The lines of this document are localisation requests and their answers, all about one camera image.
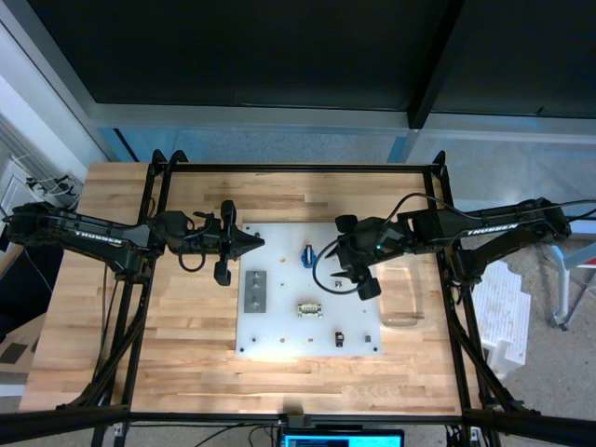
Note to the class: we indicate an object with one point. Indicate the tall black connector housing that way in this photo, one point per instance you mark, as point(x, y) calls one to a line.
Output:
point(340, 340)

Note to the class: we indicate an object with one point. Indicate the grey metal stand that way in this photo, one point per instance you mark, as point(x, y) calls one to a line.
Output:
point(565, 288)

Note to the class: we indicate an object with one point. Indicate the beige connector housing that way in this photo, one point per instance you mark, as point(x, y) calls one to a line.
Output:
point(310, 311)

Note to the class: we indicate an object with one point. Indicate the black aluminium table frame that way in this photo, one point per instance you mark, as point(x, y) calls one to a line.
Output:
point(298, 168)

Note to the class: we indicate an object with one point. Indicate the grey metal partition frame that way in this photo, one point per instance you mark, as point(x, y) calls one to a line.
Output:
point(233, 114)

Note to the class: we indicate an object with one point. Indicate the black wall pillar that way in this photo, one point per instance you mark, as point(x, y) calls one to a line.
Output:
point(437, 60)

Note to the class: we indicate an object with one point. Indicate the small black table camera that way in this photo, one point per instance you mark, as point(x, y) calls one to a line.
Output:
point(294, 414)

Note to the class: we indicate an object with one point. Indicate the white foam packing block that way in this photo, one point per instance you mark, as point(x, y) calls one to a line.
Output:
point(503, 316)

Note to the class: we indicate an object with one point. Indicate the brown cardboard box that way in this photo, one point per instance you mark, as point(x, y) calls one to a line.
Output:
point(28, 335)

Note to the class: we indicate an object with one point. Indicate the clear plastic tub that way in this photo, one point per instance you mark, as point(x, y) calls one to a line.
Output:
point(400, 298)

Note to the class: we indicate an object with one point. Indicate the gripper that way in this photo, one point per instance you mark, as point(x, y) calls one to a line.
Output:
point(361, 251)
point(219, 239)

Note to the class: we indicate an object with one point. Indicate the laptop screen with blue edge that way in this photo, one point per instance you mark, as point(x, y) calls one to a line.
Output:
point(340, 440)

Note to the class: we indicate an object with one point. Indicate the grey peg holder plate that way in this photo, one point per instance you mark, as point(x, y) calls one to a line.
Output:
point(249, 291)

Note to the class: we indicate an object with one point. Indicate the blue clamp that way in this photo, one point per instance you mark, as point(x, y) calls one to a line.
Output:
point(307, 258)

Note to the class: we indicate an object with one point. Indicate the white task board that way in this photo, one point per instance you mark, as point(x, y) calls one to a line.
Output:
point(279, 321)

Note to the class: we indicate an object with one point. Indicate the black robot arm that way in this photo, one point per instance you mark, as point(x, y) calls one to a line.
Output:
point(489, 233)
point(93, 235)

